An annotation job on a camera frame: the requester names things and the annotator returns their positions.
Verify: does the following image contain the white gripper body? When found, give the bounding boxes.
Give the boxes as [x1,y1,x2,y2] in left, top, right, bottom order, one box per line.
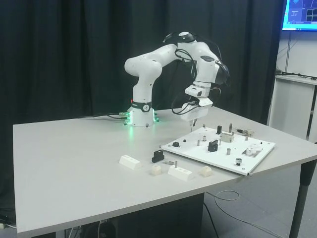
[180,103,209,122]

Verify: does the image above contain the white empty peg holder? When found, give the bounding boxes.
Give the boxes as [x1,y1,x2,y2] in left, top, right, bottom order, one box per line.
[119,155,143,170]

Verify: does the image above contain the white task board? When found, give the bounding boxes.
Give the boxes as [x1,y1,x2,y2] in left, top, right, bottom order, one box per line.
[160,127,276,177]

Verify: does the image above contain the black D-SUB plug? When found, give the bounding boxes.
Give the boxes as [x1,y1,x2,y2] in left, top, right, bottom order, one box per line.
[151,149,165,163]

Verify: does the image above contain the white cabinet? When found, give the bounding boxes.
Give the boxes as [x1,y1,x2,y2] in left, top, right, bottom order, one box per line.
[268,74,317,143]

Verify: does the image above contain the black table leg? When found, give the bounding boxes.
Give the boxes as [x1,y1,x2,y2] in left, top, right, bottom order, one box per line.
[289,161,314,238]

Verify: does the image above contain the black curtain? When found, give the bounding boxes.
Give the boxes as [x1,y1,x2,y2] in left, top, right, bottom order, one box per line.
[0,0,285,224]

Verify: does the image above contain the blue screen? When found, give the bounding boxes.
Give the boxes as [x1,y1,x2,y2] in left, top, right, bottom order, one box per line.
[281,0,317,32]

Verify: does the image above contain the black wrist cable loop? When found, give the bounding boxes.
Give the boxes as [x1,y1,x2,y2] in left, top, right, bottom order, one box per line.
[171,93,193,116]

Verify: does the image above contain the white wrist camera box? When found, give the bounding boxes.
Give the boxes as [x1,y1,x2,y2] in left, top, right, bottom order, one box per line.
[185,85,210,98]

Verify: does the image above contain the grey plug with short cable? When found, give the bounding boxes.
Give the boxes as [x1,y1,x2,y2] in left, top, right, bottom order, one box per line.
[236,128,255,138]

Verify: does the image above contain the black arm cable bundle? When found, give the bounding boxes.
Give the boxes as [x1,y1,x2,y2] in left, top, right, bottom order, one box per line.
[174,48,199,79]

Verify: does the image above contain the grey floor cable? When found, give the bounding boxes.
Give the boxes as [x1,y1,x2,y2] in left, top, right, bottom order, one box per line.
[213,189,296,237]

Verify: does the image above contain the black base cables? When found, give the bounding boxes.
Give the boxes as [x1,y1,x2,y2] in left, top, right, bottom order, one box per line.
[81,112,130,120]

